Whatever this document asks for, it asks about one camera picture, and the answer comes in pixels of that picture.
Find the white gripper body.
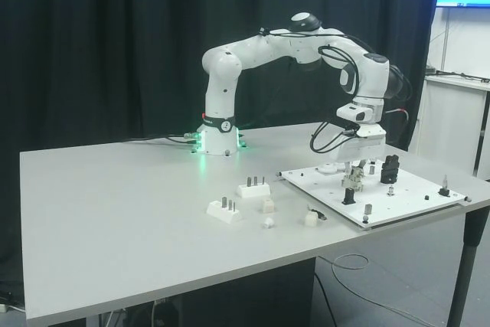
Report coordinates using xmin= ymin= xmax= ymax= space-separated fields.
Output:
xmin=329 ymin=136 xmax=386 ymax=163

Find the white box dark window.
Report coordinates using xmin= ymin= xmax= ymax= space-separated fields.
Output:
xmin=335 ymin=103 xmax=371 ymax=123

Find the white task board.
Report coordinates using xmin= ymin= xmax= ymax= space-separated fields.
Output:
xmin=277 ymin=158 xmax=472 ymax=233

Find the white cabinet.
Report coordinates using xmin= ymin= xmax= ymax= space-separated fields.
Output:
xmin=415 ymin=72 xmax=490 ymax=182

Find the white peg holder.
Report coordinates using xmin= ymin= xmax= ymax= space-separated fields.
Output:
xmin=205 ymin=198 xmax=245 ymax=225
xmin=236 ymin=183 xmax=272 ymax=200

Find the black table leg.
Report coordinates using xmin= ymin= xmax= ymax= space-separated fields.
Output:
xmin=448 ymin=204 xmax=486 ymax=327

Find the black curtain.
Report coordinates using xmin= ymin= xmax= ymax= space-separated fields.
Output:
xmin=0 ymin=0 xmax=439 ymax=305

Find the flat white mount plate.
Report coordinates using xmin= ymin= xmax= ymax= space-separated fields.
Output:
xmin=354 ymin=123 xmax=387 ymax=139

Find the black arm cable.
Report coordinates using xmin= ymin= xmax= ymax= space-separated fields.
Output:
xmin=258 ymin=27 xmax=413 ymax=154

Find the black base cable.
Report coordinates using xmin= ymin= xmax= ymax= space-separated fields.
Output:
xmin=126 ymin=133 xmax=202 ymax=144

